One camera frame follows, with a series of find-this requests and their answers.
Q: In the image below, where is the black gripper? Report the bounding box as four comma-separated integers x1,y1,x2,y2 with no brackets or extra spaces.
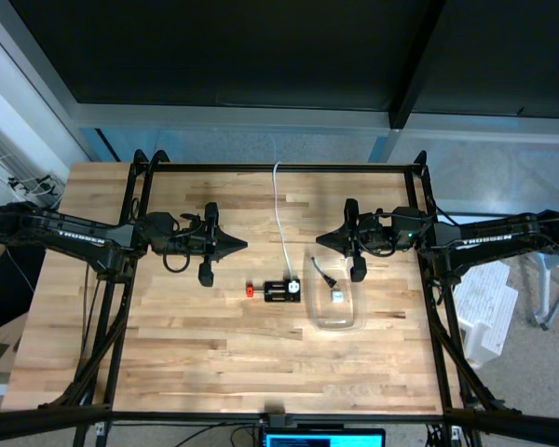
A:
182,202,250,287
314,198,393,283

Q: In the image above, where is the black power plug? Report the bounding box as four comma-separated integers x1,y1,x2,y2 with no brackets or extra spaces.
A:
310,256,339,290

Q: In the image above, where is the clear plastic container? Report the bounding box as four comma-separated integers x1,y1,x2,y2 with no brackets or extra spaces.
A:
304,253,369,333

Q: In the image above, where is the black clamp with red knob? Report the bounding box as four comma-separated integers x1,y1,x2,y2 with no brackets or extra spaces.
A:
245,278,304,304

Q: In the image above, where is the white step stool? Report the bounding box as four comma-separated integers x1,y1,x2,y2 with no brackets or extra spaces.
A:
451,263,521,372

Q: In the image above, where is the screen with blue edge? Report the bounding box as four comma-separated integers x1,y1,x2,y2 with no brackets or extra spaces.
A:
259,427,387,447

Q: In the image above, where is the grey metal chair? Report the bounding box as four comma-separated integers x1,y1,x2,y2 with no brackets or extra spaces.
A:
524,253,559,332

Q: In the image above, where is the cardboard box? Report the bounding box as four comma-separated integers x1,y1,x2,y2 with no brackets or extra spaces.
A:
0,311,30,397

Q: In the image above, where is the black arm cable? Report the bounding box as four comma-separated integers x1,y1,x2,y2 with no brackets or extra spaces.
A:
161,241,191,274
359,209,420,258

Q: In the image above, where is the white extension cord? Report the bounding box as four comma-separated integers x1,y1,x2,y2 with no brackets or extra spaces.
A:
271,160,296,280

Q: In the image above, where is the small black camera box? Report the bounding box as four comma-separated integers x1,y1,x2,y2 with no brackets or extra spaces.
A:
260,405,293,427

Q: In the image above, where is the black metal frame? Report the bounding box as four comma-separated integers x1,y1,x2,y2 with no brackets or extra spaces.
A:
0,148,559,447

